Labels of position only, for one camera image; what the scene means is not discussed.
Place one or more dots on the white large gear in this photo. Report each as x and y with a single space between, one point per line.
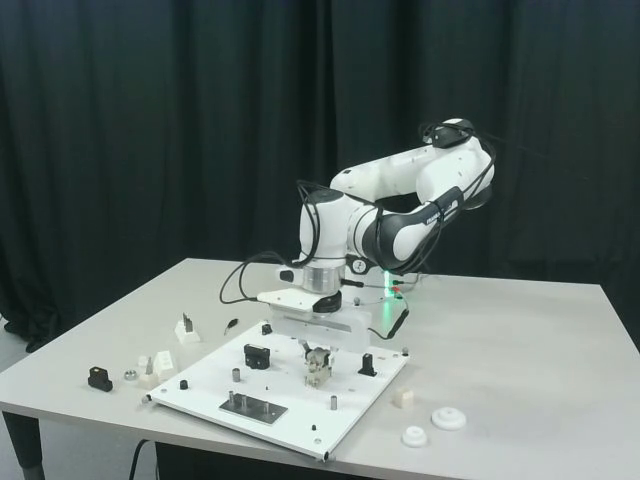
448 419

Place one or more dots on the thin black rod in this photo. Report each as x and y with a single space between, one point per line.
352 283

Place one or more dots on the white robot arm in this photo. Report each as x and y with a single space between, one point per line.
400 175

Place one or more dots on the dark table leg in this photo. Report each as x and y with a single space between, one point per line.
20 450

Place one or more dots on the white task board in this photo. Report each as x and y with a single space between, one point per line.
210 395

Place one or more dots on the black D-SUB plug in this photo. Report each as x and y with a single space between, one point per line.
100 381

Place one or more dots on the white peg holder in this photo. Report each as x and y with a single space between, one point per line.
187 336
149 380
164 362

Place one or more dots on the black curtain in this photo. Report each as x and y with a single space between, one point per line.
150 100

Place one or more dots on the small black plug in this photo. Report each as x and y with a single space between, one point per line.
231 325

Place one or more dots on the metal square peg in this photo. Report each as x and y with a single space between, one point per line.
187 322

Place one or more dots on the white medium gear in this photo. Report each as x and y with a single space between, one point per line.
415 436

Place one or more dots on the metal nut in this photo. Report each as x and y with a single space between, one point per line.
130 375

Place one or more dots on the small white holder block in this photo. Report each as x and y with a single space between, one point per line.
403 398

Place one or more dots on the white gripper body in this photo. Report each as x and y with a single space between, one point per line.
345 330

